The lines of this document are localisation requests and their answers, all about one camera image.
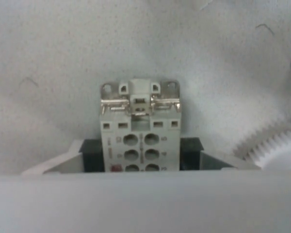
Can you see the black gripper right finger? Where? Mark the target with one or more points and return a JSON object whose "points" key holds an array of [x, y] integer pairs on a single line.
{"points": [[191, 155]]}

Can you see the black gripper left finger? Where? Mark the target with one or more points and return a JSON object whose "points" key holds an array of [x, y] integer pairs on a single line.
{"points": [[87, 155]]}

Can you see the grey waterproof plug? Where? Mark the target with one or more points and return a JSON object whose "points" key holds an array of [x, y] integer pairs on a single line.
{"points": [[139, 126]]}

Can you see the white large gear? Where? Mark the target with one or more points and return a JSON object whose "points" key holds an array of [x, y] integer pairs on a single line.
{"points": [[269, 140]]}

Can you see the white medium gear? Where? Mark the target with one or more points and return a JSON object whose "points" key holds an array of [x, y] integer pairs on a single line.
{"points": [[279, 150]]}

